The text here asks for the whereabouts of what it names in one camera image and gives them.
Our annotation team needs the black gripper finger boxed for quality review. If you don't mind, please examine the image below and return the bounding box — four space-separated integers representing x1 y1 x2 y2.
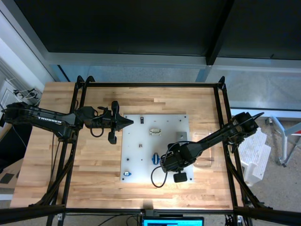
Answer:
117 115 135 123
117 122 135 130

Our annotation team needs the cable bundle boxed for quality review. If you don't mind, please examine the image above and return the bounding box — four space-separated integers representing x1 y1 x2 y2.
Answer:
13 88 40 99

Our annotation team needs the blue-edged screen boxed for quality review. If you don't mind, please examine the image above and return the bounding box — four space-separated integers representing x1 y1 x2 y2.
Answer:
142 216 205 226

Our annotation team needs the clear plastic tub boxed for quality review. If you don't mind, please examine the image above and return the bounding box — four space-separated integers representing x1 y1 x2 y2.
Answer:
192 130 216 170

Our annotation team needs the white foam block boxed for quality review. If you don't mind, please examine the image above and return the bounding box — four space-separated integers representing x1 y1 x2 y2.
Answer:
237 129 272 187

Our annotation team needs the black aluminium frame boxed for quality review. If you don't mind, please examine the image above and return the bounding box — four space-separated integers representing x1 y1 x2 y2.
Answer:
0 75 301 226

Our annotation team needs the black camera cable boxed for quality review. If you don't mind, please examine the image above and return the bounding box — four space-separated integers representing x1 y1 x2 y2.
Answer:
150 165 169 188
97 106 111 118

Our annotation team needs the braided black wrist cable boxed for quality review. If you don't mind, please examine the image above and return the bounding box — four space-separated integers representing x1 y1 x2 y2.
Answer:
90 122 105 138

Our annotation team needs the cardboard box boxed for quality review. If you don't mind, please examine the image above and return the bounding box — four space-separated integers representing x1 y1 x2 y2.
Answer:
0 157 24 189

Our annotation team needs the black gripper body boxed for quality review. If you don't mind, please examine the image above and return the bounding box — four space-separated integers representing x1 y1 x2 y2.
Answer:
94 100 119 145
160 150 188 183

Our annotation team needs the white board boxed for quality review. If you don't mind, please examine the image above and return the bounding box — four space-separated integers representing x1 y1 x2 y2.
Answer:
120 114 195 184

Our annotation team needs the grey metal stand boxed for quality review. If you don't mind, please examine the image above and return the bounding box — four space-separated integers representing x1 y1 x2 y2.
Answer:
265 115 301 168

